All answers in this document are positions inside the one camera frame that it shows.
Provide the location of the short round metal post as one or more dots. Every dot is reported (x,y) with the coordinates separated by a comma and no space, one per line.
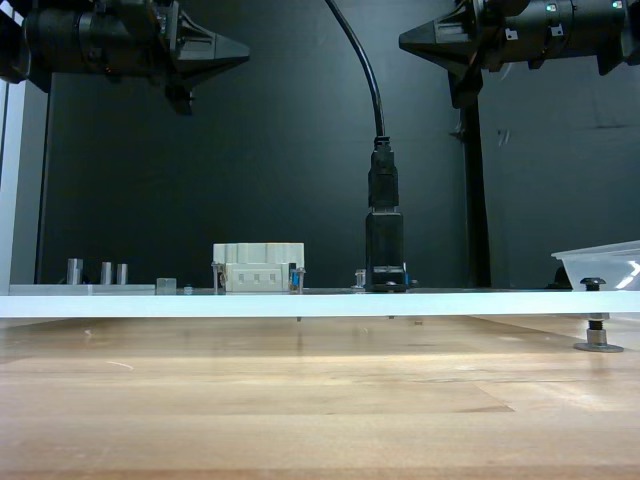
(122,275)
(107,274)

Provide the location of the light grey frame post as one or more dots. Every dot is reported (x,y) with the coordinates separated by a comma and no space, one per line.
(12,200)

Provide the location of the aluminium base plate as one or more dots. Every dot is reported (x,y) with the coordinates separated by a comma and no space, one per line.
(80,289)

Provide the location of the clear plastic tub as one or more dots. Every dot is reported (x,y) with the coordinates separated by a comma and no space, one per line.
(605,265)

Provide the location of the black upright USB hub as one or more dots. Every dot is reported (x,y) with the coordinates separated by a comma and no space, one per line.
(384,240)

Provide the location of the silver screw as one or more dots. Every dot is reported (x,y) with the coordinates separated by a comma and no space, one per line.
(359,279)

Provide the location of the small clear plastic block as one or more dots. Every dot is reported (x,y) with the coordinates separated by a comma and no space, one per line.
(166,285)

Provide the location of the board levelling foot bolt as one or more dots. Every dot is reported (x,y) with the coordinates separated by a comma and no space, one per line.
(598,346)

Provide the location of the white board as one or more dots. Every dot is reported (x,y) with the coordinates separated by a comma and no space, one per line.
(320,302)

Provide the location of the black frame post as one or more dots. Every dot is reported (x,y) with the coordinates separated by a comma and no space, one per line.
(475,200)

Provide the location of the beige connector housing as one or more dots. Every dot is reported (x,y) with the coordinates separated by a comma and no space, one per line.
(257,260)

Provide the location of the stepped metal bar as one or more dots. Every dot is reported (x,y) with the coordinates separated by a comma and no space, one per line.
(74,272)

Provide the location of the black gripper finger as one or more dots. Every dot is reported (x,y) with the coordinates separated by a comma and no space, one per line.
(445,42)
(210,55)

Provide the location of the blue-capped screw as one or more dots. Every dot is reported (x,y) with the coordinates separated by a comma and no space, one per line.
(299,280)

